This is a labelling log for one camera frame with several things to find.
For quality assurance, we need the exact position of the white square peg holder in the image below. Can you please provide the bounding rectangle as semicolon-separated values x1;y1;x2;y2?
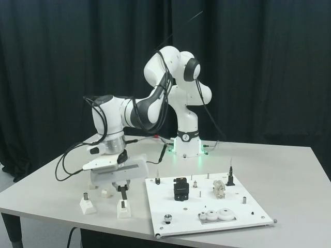
116;199;132;220

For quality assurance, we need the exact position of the white round peg holder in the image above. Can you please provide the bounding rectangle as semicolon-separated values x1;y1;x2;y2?
79;197;98;215

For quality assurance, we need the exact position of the white task board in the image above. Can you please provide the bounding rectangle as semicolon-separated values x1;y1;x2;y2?
144;173;278;238

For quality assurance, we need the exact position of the black floor cable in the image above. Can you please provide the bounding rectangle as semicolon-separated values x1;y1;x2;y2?
67;226;81;248

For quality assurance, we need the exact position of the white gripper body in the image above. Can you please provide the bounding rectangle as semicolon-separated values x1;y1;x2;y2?
89;154;149;188

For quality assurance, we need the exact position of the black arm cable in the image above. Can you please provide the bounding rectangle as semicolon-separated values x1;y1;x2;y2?
55;49;176;181

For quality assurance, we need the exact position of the black curtain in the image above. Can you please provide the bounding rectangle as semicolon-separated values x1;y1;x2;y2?
0;0;331;183

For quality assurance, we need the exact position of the black D-SUB plug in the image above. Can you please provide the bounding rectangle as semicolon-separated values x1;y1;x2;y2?
173;177;190;202

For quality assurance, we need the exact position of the black plug with thin wire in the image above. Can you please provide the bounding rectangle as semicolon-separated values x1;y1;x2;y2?
225;158;235;187

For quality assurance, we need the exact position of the white large gear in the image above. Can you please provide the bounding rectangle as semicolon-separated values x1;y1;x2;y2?
218;208;233;221

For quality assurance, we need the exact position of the black table leg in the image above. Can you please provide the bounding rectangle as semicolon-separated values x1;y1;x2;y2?
1;212;22;248

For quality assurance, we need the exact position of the black base cable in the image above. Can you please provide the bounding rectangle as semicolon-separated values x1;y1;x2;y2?
195;77;226;150

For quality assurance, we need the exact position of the beige waterproof plug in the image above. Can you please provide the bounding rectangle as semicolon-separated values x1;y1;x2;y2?
212;180;224;200

